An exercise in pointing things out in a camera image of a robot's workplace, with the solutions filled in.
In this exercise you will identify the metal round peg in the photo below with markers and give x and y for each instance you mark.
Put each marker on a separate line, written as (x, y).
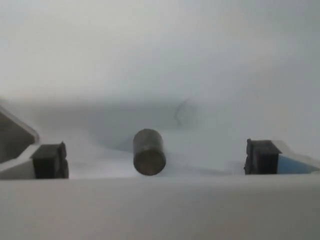
(149, 152)

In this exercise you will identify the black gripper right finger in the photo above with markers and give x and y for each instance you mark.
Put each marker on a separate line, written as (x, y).
(262, 160)

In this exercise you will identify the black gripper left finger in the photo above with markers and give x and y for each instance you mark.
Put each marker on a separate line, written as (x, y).
(50, 162)

